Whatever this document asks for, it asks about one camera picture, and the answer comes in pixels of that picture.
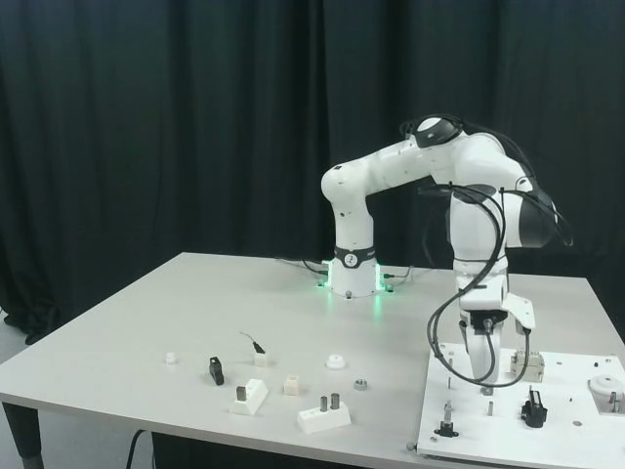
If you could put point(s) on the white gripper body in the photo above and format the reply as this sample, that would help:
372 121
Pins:
482 356

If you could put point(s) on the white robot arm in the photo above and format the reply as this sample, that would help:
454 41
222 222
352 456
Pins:
390 166

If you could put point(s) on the white round peg holder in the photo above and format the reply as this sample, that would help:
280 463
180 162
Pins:
324 416

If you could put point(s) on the white square peg holder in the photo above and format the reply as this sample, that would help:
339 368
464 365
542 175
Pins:
250 398

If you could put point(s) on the metal square peg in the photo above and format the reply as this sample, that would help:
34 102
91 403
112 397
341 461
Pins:
241 393

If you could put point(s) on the white task board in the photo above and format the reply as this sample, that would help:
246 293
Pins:
517 420

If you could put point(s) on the black waterproof plug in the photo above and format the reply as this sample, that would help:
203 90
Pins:
533 410

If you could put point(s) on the metal bolt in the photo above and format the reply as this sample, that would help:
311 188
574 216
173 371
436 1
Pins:
360 385

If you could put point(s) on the white large gear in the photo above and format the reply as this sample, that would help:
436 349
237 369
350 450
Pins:
605 385

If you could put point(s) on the white medium gear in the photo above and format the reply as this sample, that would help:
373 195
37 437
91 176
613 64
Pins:
334 362

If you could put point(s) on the white cube holder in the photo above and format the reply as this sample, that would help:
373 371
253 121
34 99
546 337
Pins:
293 385

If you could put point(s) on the small white plug holder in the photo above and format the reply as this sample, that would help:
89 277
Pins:
262 360

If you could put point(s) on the black D-SUB plug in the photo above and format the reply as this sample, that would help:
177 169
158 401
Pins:
215 370

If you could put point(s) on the black curtain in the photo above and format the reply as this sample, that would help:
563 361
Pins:
195 122

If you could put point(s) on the black table leg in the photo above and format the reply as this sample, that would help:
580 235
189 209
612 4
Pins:
22 435

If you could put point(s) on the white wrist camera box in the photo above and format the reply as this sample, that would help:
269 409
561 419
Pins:
521 310

